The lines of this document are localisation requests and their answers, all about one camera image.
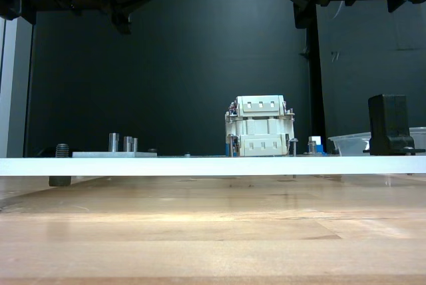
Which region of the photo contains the grey HAN10E connector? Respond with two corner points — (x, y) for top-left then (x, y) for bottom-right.
(226, 95), (297, 122)

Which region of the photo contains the grey connector hub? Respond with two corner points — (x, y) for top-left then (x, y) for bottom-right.
(224, 118), (301, 158)

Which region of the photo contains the small blue white connector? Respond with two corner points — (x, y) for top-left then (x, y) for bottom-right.
(308, 135), (325, 155)

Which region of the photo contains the aluminium plate with pins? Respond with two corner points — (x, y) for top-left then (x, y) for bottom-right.
(72, 132), (158, 158)

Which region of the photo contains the clear plastic tub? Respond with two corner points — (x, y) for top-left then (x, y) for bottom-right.
(328, 127), (426, 156)

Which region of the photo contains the black board bolt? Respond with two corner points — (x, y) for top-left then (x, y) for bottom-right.
(49, 143), (73, 187)

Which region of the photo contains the white board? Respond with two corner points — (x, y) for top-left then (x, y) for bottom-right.
(0, 156), (426, 177)

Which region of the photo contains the black metal frame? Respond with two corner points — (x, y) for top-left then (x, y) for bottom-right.
(298, 27), (329, 139)

